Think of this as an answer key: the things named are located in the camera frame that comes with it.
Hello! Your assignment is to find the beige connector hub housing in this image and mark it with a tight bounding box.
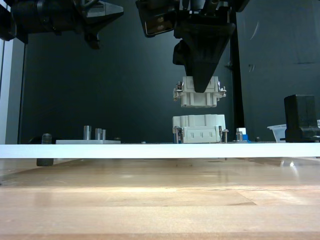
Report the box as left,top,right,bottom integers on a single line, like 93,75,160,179
171,113,230,145

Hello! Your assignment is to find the beige HAN10E connector insert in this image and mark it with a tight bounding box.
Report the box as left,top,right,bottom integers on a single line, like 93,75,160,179
173,75,228,109

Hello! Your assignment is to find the black standoff bolt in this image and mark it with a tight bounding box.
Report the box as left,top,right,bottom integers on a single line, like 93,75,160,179
36,133,54,168

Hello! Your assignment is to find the black clamp block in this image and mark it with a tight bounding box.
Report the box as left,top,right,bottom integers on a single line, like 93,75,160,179
283,94,320,144

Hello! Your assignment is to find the clear plastic tub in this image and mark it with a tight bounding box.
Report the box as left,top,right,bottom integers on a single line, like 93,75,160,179
266,119,320,143

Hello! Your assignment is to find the white board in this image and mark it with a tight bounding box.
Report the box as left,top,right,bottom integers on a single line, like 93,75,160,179
0,143,320,160

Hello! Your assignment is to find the grey metal plate with posts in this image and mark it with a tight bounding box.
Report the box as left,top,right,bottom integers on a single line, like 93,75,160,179
55,124,122,145

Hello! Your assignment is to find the small blue white connector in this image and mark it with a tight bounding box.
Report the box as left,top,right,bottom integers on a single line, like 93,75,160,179
236,127,250,144

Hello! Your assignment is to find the black aluminium frame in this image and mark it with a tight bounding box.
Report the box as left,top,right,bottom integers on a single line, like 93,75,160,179
228,11,247,143

